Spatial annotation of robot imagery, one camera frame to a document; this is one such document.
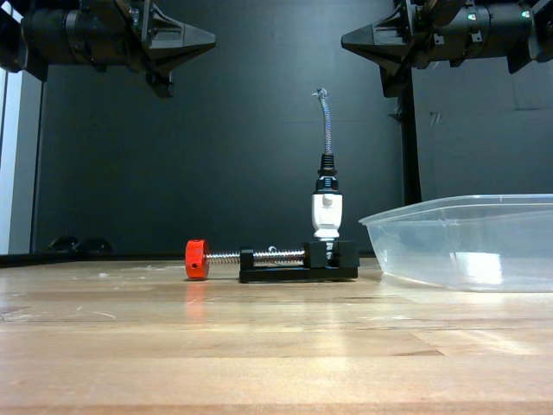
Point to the black frame corner bracket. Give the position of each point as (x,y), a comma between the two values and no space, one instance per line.
(94,245)
(63,244)

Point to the clear plastic container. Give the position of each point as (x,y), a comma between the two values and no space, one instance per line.
(453,259)

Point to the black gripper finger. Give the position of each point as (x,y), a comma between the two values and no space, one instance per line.
(356,42)
(201,41)

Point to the black clamp with red knob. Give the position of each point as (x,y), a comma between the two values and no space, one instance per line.
(345,259)

